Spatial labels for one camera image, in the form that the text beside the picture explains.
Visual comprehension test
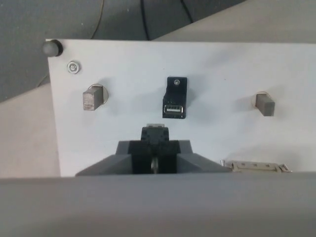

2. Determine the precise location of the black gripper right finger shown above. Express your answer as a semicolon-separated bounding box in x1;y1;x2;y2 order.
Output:
158;139;233;175

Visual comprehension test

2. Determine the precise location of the metal square peg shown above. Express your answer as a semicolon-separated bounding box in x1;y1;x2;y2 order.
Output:
82;83;110;111
255;91;276;117

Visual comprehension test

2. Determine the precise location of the white task board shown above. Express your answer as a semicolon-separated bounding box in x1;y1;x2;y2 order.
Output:
45;38;316;179

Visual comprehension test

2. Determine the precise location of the black rubber board foot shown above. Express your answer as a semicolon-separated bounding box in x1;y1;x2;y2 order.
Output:
41;39;64;58

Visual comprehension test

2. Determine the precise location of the black USB plug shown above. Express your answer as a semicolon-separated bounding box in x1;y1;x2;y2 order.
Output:
140;122;170;173

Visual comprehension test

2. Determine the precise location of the thin yellow wire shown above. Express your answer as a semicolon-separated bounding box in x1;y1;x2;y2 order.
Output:
36;0;102;87

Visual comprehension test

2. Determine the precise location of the black cable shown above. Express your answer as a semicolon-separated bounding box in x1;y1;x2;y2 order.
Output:
180;0;197;25
140;0;152;41

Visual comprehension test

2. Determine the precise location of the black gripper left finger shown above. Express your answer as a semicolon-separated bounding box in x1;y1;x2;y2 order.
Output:
75;140;156;177

